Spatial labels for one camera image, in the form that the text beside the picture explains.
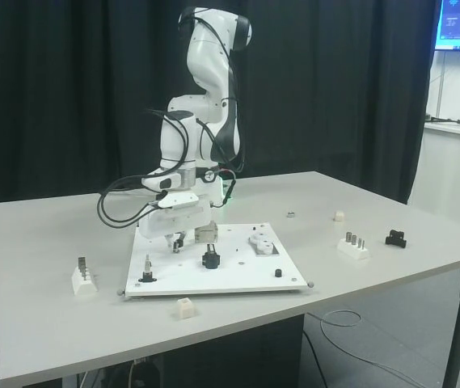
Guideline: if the grey floor cable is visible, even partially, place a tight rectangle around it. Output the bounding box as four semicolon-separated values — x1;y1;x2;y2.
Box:
319;309;460;388

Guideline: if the black floor cable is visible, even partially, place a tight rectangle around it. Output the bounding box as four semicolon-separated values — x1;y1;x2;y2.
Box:
302;329;336;388

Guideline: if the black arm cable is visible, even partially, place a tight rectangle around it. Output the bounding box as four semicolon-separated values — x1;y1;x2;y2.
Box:
176;7;249;173

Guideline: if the grey upright plug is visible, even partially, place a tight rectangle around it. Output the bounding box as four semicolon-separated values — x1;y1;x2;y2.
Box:
138;253;158;283

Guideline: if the black D-SUB plug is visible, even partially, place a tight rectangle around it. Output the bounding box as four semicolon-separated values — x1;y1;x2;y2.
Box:
200;243;222;271

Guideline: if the white square peg holder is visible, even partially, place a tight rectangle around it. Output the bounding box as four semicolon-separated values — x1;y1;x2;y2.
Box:
70;267;100;297

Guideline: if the black curtain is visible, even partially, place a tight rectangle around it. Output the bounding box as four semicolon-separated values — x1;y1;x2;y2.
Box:
0;0;445;365

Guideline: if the white task board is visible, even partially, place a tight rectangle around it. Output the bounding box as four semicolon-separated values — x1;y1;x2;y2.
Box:
120;221;314;301

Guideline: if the black cable on cabinet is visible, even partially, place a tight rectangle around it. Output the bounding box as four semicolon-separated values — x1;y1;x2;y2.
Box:
423;115;460;131

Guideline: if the black plug holder block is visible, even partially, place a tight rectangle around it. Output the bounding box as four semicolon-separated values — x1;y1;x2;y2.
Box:
384;228;409;248

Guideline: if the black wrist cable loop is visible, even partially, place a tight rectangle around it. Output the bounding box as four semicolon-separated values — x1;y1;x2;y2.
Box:
96;175;166;227

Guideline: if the white round peg holder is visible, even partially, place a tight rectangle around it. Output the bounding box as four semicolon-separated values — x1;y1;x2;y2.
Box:
336;237;372;261

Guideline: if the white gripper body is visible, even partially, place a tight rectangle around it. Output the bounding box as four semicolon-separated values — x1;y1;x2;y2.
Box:
138;204;213;240

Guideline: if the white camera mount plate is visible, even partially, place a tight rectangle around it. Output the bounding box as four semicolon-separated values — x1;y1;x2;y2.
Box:
159;192;199;209

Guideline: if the black box under table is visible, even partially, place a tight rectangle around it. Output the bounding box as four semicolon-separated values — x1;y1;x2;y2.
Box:
148;313;307;388

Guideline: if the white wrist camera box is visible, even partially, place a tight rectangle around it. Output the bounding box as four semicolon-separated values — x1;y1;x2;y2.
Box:
140;171;182;192

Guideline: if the grey metal connector block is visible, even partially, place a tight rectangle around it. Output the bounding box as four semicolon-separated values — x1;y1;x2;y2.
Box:
194;221;219;245

